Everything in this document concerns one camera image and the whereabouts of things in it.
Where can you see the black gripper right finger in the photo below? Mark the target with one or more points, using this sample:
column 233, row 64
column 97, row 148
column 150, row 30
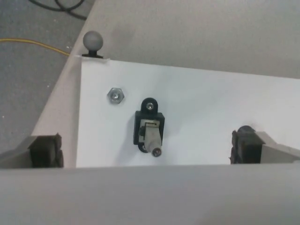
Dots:
column 246, row 147

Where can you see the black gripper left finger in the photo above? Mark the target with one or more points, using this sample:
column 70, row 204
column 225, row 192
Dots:
column 44, row 152

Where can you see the grey Ethernet plug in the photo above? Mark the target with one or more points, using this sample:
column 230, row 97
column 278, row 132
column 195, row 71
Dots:
column 152, row 138

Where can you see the white task board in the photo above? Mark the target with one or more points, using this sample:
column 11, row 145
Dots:
column 199, row 112

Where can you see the metal hex nut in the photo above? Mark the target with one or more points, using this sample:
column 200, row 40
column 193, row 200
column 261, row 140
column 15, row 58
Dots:
column 115, row 95

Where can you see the grey ball marker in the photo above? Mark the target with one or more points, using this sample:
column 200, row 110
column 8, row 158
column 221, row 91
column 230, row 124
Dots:
column 93, row 41

